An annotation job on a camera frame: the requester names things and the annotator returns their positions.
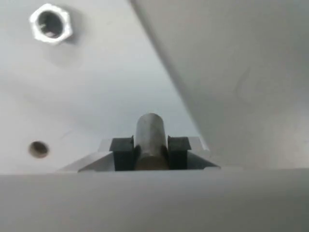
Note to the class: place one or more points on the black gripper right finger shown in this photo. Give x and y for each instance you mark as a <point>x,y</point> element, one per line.
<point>177,153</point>

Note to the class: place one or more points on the white task board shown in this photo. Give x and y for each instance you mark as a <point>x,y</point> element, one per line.
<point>84,84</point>

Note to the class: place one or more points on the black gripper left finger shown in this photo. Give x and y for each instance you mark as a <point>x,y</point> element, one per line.
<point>122,154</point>

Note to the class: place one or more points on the metal round peg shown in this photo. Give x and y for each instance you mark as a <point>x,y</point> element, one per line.
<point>150,140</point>

